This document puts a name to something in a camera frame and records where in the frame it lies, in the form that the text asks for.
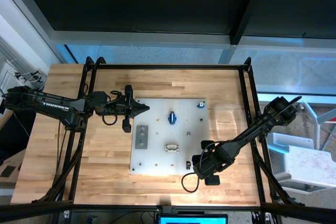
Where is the beige connector housing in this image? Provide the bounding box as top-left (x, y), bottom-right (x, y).
top-left (164, 143), bottom-right (181, 154)

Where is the clear plastic tub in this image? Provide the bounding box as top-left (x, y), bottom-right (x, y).
top-left (213, 104), bottom-right (246, 143)

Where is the white tubular ladder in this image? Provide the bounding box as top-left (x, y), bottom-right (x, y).
top-left (300, 102), bottom-right (336, 151)

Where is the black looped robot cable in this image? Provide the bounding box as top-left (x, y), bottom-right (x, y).
top-left (109, 90), bottom-right (123, 102)

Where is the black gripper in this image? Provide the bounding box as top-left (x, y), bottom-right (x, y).
top-left (199, 140), bottom-right (221, 186)
top-left (109, 84), bottom-right (150, 133)

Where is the white task board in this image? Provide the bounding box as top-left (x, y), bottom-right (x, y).
top-left (130, 98), bottom-right (213, 176)

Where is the light cardboard box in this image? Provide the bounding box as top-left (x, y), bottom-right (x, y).
top-left (0, 152), bottom-right (27, 183)

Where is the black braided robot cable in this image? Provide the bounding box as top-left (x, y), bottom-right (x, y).
top-left (101, 112), bottom-right (118, 126)

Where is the grey metal plate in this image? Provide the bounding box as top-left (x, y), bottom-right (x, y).
top-left (134, 124), bottom-right (149, 151)

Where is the black thin looped cable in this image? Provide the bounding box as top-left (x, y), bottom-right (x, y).
top-left (181, 172), bottom-right (200, 194)

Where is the white step stool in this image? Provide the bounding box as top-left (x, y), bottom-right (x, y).
top-left (267, 132), bottom-right (336, 196)

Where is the laptop with blue screen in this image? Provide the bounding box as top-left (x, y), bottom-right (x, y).
top-left (157, 213), bottom-right (229, 224)

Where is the wall plug cable bundle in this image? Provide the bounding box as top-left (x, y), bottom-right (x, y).
top-left (14, 70), bottom-right (45, 84)

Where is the black aluminium frame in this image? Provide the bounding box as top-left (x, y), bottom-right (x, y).
top-left (0, 56), bottom-right (336, 224)

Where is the blue bar holder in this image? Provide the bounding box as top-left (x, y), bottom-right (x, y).
top-left (166, 111), bottom-right (178, 125)

